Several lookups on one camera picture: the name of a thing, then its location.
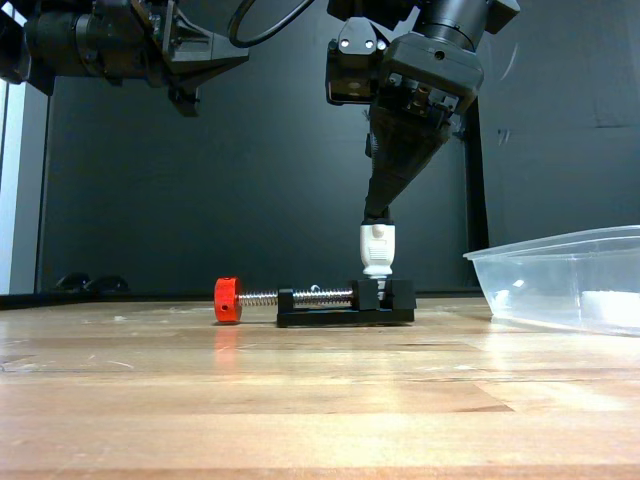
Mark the white power receptacle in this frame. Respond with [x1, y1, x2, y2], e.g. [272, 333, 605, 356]
[359, 222, 397, 301]

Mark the black clamp with red knob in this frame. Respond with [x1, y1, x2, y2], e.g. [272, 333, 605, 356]
[213, 276, 417, 330]

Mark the clear plastic tub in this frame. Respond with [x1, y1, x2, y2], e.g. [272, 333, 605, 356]
[462, 224, 640, 337]

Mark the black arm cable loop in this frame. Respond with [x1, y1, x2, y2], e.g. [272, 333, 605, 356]
[228, 0, 314, 50]

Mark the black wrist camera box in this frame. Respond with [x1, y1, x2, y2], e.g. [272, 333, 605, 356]
[325, 17, 386, 107]

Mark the black upright post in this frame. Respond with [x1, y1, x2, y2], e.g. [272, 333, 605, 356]
[462, 99, 490, 251]

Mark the black metal frame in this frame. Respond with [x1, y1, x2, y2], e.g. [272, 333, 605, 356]
[0, 272, 494, 301]

